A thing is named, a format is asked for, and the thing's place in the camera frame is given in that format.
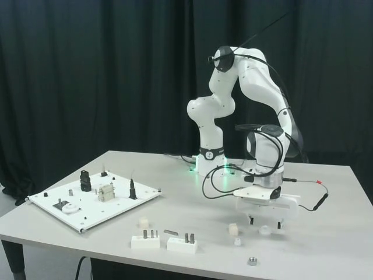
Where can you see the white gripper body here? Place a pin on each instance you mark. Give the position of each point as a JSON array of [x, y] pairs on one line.
[[271, 208]]

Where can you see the white medium gear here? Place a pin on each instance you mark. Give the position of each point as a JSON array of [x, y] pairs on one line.
[[264, 231]]

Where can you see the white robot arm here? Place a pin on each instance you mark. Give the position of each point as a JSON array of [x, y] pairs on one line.
[[253, 84]]

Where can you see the white small gear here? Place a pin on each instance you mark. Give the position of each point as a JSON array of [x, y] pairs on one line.
[[237, 241]]

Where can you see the white large gear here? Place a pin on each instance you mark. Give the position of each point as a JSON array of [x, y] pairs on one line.
[[70, 209]]

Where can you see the white cube holder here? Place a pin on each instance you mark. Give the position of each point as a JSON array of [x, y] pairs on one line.
[[143, 223], [234, 230]]

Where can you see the metal hex nut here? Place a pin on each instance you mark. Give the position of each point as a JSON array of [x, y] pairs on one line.
[[251, 260]]

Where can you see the metal square peg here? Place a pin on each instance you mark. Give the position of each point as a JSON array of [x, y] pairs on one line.
[[192, 238], [186, 237]]

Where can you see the white two-peg holder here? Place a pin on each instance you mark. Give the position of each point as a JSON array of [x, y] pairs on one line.
[[180, 246]]

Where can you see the loose metal peg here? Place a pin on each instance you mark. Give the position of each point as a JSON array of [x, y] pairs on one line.
[[170, 232]]

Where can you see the thick metal round peg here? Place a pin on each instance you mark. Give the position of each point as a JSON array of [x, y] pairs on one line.
[[144, 234]]

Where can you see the white three-peg holder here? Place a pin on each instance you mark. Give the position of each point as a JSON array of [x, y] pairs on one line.
[[144, 242]]

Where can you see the tall black plug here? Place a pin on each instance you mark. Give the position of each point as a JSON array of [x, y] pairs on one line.
[[133, 191]]

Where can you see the beige connector block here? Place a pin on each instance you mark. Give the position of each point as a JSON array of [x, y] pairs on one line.
[[105, 193]]

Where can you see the small black plug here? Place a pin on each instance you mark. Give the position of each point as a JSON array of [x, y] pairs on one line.
[[103, 174]]

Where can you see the white task board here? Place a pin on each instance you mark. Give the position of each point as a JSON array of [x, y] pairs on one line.
[[93, 210]]

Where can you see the black D-SUB plug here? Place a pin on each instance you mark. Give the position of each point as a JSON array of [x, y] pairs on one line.
[[84, 181]]

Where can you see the black curtains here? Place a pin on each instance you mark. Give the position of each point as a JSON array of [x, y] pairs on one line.
[[87, 73]]

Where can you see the dark table leg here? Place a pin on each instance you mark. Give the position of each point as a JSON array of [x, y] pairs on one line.
[[13, 259]]

